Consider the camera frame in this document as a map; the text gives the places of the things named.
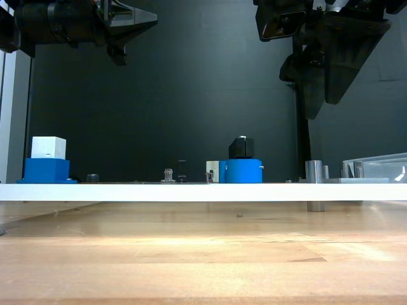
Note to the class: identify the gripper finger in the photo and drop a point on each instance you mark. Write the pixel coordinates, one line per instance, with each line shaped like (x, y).
(130, 31)
(313, 92)
(140, 16)
(343, 57)

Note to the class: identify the steel cylinder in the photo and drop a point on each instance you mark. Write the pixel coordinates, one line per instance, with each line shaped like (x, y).
(314, 173)

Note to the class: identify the grey metal peg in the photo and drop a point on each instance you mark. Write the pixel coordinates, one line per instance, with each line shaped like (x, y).
(326, 171)

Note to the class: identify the black block with silver top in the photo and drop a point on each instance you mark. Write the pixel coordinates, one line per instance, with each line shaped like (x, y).
(241, 147)

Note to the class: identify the clear plastic tub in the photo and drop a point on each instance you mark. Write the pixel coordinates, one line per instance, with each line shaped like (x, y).
(381, 168)

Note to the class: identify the blue round holder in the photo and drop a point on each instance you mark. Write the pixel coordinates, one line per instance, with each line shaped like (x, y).
(243, 171)

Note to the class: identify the white cube plug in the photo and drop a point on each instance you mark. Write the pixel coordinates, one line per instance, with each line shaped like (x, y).
(47, 147)

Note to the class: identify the white connector housing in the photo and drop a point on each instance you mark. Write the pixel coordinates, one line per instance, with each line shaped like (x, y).
(213, 168)

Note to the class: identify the black knurled knob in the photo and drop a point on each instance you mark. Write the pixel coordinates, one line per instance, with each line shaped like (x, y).
(93, 178)

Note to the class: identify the blue square socket base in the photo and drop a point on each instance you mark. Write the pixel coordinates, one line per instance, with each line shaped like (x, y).
(47, 171)

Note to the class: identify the white task board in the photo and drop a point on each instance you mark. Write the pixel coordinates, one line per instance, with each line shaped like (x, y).
(159, 192)

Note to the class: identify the black metal frame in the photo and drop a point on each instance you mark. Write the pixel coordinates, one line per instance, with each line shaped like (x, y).
(303, 143)

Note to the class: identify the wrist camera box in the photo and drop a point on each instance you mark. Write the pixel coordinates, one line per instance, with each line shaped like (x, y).
(270, 28)

